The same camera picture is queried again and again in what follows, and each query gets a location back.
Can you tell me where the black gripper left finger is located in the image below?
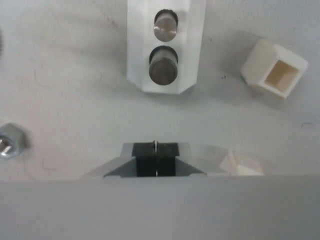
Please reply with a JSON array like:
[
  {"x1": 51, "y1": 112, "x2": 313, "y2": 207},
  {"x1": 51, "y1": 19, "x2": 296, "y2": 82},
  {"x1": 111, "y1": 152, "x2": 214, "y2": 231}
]
[{"x1": 103, "y1": 141, "x2": 157, "y2": 178}]

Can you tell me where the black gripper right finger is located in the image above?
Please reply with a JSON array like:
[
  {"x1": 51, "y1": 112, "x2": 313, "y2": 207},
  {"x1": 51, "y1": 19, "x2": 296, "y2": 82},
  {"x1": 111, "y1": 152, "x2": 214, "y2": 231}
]
[{"x1": 156, "y1": 141, "x2": 209, "y2": 178}]

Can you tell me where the large metal round peg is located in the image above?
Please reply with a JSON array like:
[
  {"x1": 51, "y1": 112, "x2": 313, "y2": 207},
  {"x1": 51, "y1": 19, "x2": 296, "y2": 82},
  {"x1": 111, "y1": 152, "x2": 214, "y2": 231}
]
[{"x1": 148, "y1": 45, "x2": 179, "y2": 85}]

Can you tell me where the white long peg holder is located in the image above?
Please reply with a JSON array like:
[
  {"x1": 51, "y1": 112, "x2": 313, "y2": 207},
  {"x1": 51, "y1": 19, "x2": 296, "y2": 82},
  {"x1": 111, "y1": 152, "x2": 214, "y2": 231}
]
[{"x1": 126, "y1": 0, "x2": 207, "y2": 95}]

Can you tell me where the medium metal round peg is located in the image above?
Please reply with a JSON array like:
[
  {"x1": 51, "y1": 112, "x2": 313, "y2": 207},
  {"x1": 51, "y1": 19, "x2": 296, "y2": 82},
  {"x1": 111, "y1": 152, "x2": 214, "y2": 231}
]
[{"x1": 152, "y1": 8, "x2": 180, "y2": 42}]

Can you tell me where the white angular plastic block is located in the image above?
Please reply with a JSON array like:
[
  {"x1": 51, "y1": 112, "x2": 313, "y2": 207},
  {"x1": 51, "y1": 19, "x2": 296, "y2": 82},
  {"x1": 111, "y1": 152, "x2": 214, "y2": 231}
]
[{"x1": 218, "y1": 149, "x2": 265, "y2": 177}]

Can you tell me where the silver metal hex nut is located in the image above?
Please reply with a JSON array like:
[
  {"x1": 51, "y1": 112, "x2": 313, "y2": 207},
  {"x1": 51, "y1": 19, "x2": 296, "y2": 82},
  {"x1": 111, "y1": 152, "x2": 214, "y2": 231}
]
[{"x1": 0, "y1": 122, "x2": 26, "y2": 161}]

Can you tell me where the white square-hole holder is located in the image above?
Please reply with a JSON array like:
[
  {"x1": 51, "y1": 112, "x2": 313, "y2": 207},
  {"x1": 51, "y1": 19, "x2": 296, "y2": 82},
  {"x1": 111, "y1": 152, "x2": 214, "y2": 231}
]
[{"x1": 240, "y1": 37, "x2": 309, "y2": 100}]

